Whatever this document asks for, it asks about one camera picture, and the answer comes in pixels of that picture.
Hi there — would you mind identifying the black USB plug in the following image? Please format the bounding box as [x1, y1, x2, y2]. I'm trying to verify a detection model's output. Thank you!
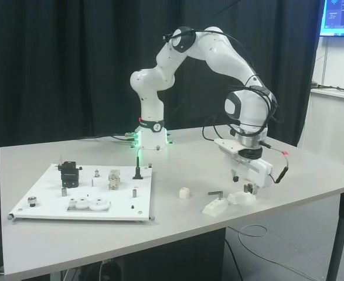
[132, 147, 144, 180]

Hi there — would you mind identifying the white task board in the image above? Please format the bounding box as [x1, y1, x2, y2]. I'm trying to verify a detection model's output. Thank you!
[7, 162, 156, 223]

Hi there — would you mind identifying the grey floor cable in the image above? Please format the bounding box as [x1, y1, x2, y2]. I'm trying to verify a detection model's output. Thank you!
[237, 224, 344, 281]

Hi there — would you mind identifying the white large gear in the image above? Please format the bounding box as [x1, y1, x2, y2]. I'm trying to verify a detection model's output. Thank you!
[88, 198, 110, 213]

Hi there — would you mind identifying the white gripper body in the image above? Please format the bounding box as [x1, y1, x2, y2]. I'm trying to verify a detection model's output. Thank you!
[231, 157, 274, 189]

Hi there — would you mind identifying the black floor cable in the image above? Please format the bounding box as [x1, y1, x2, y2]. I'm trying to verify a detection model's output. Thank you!
[224, 238, 248, 281]

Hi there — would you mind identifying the thin black rod on wire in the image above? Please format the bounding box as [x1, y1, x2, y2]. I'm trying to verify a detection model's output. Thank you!
[259, 142, 290, 185]

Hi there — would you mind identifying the dark grey table leg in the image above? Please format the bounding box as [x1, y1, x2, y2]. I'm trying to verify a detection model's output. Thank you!
[326, 187, 344, 281]

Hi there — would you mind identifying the black curtain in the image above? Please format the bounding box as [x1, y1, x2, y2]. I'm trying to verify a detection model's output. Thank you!
[0, 0, 326, 176]

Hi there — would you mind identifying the white cabinet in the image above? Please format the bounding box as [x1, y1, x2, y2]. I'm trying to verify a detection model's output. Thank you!
[298, 87, 344, 171]

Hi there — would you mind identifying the black base cable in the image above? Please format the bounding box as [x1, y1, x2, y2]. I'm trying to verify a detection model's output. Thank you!
[95, 133, 139, 143]

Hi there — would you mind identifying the black D-SUB plug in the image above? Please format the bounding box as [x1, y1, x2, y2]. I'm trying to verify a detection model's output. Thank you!
[59, 160, 81, 189]

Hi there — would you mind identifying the white round peg holder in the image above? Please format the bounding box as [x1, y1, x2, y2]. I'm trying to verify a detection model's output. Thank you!
[201, 198, 229, 218]

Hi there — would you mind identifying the blue screen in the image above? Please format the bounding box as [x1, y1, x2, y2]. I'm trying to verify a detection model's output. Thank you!
[319, 0, 344, 37]

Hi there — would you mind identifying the black box under table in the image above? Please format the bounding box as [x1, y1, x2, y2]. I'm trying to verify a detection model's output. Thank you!
[113, 227, 227, 281]

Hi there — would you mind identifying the flat white mounting plate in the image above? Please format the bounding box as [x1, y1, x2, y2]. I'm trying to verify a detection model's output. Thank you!
[213, 137, 243, 155]

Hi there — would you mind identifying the white square peg holder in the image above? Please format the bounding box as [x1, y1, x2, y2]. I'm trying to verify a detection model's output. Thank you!
[227, 191, 257, 206]

